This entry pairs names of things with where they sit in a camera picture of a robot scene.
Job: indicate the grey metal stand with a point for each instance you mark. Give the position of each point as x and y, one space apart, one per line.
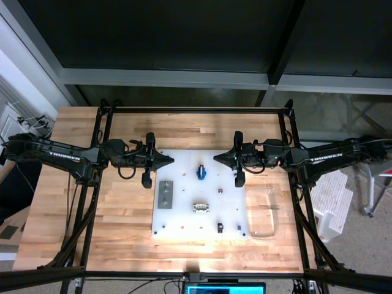
369 196

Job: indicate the beige connector housing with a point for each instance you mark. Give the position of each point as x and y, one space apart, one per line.
201 208

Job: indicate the laptop screen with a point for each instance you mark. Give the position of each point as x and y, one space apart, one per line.
223 289

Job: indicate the grey aluminium wall rail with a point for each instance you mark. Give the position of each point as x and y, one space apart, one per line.
183 78

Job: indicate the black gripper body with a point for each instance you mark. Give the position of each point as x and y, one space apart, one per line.
147 179
239 179

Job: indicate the black aluminium table frame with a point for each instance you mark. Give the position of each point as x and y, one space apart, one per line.
122 271

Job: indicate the white task board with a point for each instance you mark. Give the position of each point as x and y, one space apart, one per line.
183 214

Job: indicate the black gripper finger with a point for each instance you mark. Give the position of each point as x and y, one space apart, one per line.
228 155
162 157
162 163
228 163

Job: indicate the grey aluminium enclosure post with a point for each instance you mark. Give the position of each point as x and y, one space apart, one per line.
43 52

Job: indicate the black table-level camera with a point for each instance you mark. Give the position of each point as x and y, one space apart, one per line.
195 277

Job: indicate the grey metal base plate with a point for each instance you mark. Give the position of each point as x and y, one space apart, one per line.
161 194

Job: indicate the black enclosure column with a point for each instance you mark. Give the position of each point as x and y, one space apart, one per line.
284 46

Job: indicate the cardboard box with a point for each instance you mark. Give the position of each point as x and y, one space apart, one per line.
12 222

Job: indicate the black USB socket mount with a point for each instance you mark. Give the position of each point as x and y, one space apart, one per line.
220 227

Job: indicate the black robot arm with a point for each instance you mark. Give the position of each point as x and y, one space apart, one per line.
61 154
324 157

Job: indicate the clear plastic tub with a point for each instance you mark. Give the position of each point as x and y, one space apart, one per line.
260 214

